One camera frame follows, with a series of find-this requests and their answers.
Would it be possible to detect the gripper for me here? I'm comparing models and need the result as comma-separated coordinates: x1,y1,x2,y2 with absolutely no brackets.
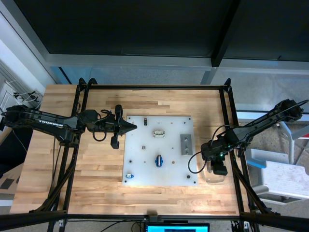
106,104,138,150
201,142,228,176

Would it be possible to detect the clear plastic tub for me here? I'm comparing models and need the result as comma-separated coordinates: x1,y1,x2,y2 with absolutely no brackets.
203,169,232,186

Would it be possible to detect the grey metal block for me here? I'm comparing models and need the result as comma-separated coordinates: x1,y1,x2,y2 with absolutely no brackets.
180,133,196,157

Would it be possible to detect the white and blue bin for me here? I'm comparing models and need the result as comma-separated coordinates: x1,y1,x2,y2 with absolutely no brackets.
246,147,290,170

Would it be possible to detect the blue round holder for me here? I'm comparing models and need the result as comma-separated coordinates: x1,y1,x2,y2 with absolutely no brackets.
154,154,165,168

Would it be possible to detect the white board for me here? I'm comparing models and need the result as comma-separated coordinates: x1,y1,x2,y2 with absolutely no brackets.
123,115,199,187

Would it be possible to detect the white textured box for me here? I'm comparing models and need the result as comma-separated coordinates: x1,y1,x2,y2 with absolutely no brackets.
262,160,309,200

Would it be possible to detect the grey aluminium beam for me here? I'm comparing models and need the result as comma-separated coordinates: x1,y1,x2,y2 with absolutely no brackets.
47,53,309,74

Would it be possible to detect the laptop screen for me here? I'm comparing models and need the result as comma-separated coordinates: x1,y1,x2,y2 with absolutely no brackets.
144,222,210,232

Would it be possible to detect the black table frame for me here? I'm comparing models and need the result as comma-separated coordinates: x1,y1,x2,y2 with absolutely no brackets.
0,77,309,232

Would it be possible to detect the grey metal chair frame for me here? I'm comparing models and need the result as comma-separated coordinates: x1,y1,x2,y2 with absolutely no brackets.
277,120,309,165

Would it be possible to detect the small black camera box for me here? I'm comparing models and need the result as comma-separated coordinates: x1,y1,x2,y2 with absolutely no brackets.
147,210,160,222

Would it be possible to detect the white cable bundle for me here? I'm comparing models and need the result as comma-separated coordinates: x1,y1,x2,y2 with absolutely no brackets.
13,90,43,103

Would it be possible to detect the grey aluminium post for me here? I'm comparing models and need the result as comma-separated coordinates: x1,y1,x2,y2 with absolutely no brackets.
0,0,58,80

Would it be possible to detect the black vertical post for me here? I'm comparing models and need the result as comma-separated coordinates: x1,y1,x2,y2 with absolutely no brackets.
211,0,242,68

